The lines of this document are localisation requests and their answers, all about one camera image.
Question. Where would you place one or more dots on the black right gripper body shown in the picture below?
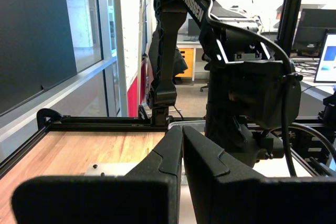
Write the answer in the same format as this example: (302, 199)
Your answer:
(262, 95)

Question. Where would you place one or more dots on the lit screen with blue image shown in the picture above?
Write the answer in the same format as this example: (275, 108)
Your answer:
(328, 61)

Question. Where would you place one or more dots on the orange drawer cabinet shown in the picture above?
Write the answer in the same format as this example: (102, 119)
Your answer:
(187, 61)

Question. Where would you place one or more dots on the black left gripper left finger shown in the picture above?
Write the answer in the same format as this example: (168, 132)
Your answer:
(92, 203)

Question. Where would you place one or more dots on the grey window frame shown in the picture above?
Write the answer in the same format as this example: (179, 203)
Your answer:
(101, 24)

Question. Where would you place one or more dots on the black aluminium frame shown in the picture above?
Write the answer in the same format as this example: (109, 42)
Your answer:
(105, 124)

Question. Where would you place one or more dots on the black mesh office chair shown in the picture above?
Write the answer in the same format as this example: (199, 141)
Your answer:
(269, 35)

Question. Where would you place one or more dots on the black controller box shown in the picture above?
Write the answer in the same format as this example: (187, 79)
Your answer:
(315, 142)

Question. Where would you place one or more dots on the red panel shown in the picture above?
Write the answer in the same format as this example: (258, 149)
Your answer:
(132, 95)

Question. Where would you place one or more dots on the white office desk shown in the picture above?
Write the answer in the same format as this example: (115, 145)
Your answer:
(315, 87)

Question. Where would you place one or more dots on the white partition board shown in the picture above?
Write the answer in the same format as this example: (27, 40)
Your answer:
(128, 37)

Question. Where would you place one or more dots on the black hanging cloth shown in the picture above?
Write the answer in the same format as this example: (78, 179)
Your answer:
(181, 64)

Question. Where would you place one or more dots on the black computer monitor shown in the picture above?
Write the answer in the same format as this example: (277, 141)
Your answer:
(312, 32)
(193, 28)

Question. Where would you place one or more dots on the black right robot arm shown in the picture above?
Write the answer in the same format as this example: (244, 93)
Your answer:
(168, 51)

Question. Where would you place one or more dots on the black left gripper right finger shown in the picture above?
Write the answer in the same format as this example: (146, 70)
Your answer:
(249, 203)

